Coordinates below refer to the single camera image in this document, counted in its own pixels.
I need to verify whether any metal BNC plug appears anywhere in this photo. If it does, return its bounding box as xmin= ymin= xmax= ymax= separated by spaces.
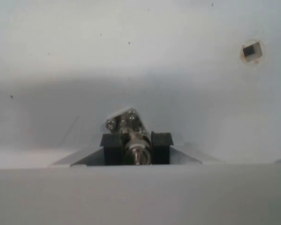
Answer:
xmin=121 ymin=131 xmax=153 ymax=165

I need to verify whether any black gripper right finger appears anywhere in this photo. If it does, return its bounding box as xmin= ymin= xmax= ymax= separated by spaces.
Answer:
xmin=150 ymin=132 xmax=223 ymax=165

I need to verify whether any white task board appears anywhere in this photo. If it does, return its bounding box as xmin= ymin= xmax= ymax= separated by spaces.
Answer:
xmin=0 ymin=0 xmax=281 ymax=169

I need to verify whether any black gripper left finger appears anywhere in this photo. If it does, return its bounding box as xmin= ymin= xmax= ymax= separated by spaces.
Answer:
xmin=49 ymin=133 xmax=124 ymax=167

